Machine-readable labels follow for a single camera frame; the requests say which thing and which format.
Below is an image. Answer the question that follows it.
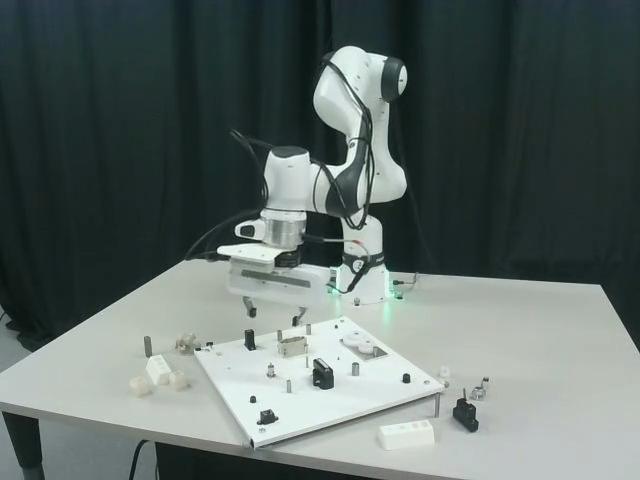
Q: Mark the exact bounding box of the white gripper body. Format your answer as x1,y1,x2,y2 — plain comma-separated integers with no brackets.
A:
225,263,332,307

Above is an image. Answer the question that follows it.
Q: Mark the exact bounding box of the flat white mounting plate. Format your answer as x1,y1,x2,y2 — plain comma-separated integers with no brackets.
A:
217,243,281,264

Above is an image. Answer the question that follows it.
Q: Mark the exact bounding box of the black connector block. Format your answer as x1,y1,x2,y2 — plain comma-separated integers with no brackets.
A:
310,358,335,389

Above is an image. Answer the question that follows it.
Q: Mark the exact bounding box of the thin black rod red tag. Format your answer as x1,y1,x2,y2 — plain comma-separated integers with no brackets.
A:
302,233,365,250

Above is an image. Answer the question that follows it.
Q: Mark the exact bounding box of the white task board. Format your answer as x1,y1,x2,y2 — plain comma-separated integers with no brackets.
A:
193,315,445,450

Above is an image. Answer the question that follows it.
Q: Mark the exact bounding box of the long white peg holder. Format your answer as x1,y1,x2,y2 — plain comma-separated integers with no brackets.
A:
144,355,174,386
377,419,437,450

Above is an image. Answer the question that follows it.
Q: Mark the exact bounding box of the black D-SUB plug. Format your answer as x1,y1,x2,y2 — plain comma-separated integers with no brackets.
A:
452,389,480,432

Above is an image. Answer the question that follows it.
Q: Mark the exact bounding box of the black curtain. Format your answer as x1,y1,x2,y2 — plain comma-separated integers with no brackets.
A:
0,0,640,346

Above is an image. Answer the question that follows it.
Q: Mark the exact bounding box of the black table leg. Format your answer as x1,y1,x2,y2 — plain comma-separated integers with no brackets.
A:
2,410,45,480

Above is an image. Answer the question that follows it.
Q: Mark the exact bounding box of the silver wrist ring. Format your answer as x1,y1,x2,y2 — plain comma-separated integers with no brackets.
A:
259,212,306,249

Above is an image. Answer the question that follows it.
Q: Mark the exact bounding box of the small white camera box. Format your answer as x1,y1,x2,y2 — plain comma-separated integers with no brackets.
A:
234,219,266,240

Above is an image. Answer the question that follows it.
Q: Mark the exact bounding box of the black camera cable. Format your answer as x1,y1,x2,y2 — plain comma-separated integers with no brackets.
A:
185,128,274,264

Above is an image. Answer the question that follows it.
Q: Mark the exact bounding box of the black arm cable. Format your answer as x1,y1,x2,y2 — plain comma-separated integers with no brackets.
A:
312,52,381,231

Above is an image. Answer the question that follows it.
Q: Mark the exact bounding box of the black floor cable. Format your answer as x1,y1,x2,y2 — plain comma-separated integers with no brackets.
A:
130,438,154,480

